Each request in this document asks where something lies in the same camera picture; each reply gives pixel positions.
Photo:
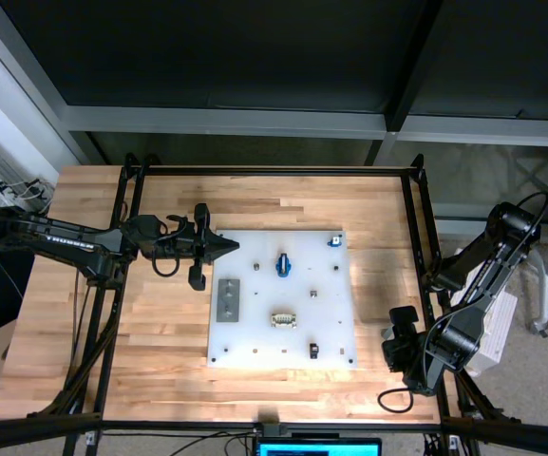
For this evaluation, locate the white task board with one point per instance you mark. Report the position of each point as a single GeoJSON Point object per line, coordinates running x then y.
{"type": "Point", "coordinates": [264, 332]}

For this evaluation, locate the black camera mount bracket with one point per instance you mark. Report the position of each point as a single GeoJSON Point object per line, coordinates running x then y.
{"type": "Point", "coordinates": [272, 430]}

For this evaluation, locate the beige rectangular connector housing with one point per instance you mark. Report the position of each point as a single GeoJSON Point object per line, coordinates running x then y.
{"type": "Point", "coordinates": [283, 319]}

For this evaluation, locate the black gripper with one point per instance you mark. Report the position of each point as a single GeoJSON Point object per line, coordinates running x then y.
{"type": "Point", "coordinates": [404, 316]}
{"type": "Point", "coordinates": [202, 247]}

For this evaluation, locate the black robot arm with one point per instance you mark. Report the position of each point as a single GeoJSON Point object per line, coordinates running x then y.
{"type": "Point", "coordinates": [454, 342]}
{"type": "Point", "coordinates": [64, 237]}

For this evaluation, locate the small blue connector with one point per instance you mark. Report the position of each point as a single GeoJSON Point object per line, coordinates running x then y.
{"type": "Point", "coordinates": [332, 242]}

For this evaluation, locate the laptop screen with blue edge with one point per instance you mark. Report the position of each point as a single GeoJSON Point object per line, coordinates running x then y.
{"type": "Point", "coordinates": [316, 449]}

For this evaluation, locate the small black clamp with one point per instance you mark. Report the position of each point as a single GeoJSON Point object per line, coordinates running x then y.
{"type": "Point", "coordinates": [315, 351]}

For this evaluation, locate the black aluminium frame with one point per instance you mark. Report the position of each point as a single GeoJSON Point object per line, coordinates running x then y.
{"type": "Point", "coordinates": [41, 425]}

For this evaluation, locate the grey bar holder block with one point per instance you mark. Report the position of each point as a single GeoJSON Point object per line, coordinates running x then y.
{"type": "Point", "coordinates": [233, 304]}

